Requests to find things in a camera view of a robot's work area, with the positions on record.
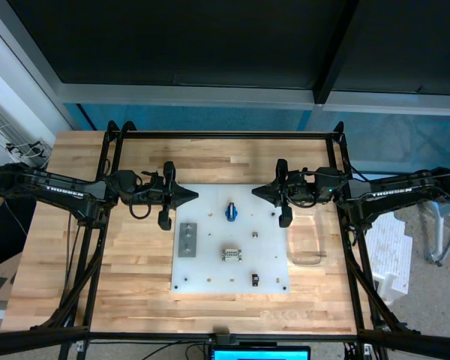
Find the black plastic connector housing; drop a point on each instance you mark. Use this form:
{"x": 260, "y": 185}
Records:
{"x": 255, "y": 281}

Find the black wall pillar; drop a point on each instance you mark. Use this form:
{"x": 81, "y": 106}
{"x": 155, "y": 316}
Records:
{"x": 333, "y": 56}

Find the cardboard box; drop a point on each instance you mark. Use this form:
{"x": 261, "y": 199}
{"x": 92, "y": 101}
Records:
{"x": 7, "y": 266}

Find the black aluminium frame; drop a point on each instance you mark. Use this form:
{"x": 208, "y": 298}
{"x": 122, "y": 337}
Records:
{"x": 225, "y": 135}

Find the grey metal stand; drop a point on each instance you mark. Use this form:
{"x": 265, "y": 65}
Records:
{"x": 438, "y": 240}

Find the white foam block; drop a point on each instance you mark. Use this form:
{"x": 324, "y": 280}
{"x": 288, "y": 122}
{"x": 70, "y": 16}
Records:
{"x": 390, "y": 262}

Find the white task board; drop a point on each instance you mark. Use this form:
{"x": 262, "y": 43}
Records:
{"x": 210, "y": 262}

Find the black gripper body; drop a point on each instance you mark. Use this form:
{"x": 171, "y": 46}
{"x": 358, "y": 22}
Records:
{"x": 283, "y": 193}
{"x": 168, "y": 193}

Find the grey HAN10E connector plug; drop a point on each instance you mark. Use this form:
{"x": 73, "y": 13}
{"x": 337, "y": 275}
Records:
{"x": 231, "y": 255}

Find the black table level camera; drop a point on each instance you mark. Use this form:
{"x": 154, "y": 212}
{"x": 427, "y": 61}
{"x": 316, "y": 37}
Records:
{"x": 223, "y": 337}

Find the blue connector holder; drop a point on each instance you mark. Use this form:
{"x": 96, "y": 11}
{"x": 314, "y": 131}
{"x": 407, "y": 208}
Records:
{"x": 230, "y": 220}

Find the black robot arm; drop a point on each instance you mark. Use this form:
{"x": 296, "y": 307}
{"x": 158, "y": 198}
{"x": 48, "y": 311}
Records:
{"x": 392, "y": 193}
{"x": 65, "y": 191}

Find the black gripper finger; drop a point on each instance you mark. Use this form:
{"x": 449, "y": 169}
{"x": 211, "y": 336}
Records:
{"x": 268, "y": 188}
{"x": 182, "y": 200}
{"x": 268, "y": 197}
{"x": 182, "y": 190}

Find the blue laptop screen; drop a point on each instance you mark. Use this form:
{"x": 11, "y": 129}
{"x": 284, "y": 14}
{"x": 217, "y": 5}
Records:
{"x": 258, "y": 354}

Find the clear plastic tub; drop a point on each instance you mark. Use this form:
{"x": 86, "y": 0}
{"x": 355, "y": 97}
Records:
{"x": 303, "y": 243}

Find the grey metal plate with pegs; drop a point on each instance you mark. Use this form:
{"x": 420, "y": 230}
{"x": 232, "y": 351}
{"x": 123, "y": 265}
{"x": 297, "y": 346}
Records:
{"x": 183, "y": 251}

